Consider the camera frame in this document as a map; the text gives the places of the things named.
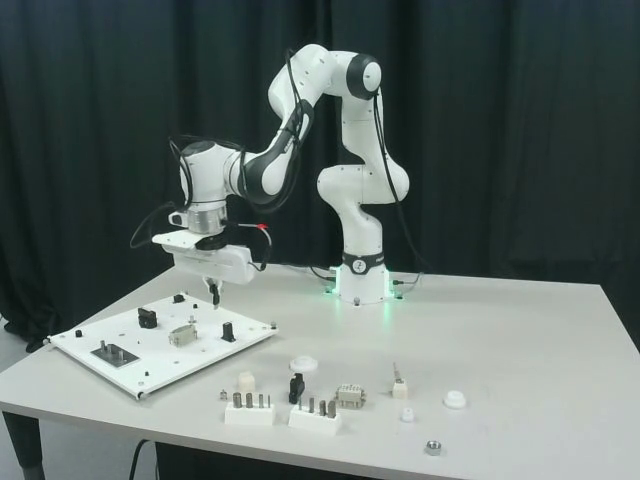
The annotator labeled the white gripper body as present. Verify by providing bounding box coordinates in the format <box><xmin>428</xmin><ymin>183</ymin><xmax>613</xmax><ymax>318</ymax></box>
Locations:
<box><xmin>172</xmin><ymin>244</ymin><xmax>253</xmax><ymax>288</ymax></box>

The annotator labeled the flat white mounting plate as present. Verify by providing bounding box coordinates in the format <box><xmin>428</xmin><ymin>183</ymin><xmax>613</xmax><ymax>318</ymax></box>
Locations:
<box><xmin>152</xmin><ymin>230</ymin><xmax>237</xmax><ymax>250</ymax></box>

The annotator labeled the white task board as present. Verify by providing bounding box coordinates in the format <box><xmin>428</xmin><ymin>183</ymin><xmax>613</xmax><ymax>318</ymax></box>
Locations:
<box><xmin>43</xmin><ymin>287</ymin><xmax>279</xmax><ymax>401</ymax></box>

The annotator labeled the black D-SUB plug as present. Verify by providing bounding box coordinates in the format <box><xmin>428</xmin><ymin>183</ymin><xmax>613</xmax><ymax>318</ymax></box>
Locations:
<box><xmin>287</xmin><ymin>363</ymin><xmax>307</xmax><ymax>405</ymax></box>

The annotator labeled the white peg holder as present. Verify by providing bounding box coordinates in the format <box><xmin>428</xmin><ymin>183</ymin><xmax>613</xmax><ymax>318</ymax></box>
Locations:
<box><xmin>224</xmin><ymin>399</ymin><xmax>278</xmax><ymax>427</ymax></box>
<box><xmin>288</xmin><ymin>404</ymin><xmax>344</xmax><ymax>431</ymax></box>

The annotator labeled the grey waterproof plug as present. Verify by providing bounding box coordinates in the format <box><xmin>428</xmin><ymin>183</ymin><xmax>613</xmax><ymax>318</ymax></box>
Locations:
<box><xmin>333</xmin><ymin>383</ymin><xmax>371</xmax><ymax>408</ymax></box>

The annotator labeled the black table leg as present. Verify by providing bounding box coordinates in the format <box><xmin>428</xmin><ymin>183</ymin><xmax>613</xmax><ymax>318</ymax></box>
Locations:
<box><xmin>1</xmin><ymin>410</ymin><xmax>40</xmax><ymax>480</ymax></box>

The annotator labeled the white medium gear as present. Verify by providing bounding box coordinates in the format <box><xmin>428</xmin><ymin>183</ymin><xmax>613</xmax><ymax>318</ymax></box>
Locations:
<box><xmin>442</xmin><ymin>389</ymin><xmax>471</xmax><ymax>412</ymax></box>

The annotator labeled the black curtain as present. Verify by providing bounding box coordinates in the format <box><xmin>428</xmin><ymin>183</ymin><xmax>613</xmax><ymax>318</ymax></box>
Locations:
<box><xmin>0</xmin><ymin>0</ymin><xmax>640</xmax><ymax>354</ymax></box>

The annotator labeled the silver flange ring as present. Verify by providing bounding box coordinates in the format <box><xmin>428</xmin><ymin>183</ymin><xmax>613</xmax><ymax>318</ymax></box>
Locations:
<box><xmin>185</xmin><ymin>206</ymin><xmax>228</xmax><ymax>234</ymax></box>

